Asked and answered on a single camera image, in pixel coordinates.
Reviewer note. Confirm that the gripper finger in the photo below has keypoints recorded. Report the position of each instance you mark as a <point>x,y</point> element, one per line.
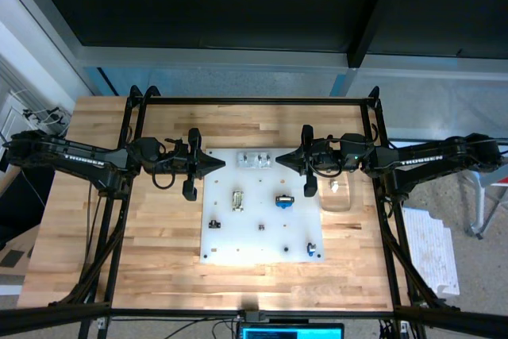
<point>206,160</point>
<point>294,164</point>
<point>294,155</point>
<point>206,168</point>

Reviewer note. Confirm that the white foam block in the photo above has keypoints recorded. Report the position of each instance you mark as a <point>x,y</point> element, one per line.
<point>430,251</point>

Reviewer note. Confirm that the white task board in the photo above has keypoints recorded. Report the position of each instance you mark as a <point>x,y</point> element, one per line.
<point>246,237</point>

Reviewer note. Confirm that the grey rectangular connector housing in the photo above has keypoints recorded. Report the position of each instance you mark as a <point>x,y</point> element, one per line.
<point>237,201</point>

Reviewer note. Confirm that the aluminium clamp block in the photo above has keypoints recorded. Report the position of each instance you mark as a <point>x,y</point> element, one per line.
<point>254,160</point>

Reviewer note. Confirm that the screen with blue edge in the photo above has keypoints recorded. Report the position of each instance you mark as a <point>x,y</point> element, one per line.
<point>289,333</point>

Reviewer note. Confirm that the clear plastic tub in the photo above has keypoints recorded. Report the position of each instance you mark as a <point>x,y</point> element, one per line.
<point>341,202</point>

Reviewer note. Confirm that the small black socket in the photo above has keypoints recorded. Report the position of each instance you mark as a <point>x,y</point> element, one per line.
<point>214,224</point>

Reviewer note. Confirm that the grey metal stand legs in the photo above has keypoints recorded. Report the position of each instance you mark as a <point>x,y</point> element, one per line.
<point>479,204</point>

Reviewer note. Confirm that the cardboard box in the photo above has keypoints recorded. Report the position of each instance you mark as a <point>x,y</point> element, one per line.
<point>16,243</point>

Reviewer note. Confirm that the blue D-sub connector mount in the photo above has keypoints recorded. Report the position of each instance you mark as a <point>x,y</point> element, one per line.
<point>283,202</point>

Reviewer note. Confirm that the small black camera box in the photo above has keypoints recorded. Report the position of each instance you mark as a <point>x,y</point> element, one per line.
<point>254,315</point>

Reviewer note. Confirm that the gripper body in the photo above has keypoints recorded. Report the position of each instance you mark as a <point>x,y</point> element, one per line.
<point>323,156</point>
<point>176,160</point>

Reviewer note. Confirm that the black aluminium frame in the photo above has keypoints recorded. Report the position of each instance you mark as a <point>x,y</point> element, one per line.
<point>254,100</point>

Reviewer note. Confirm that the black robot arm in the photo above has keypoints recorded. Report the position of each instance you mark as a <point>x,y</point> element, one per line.
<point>83,158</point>
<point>420,160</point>

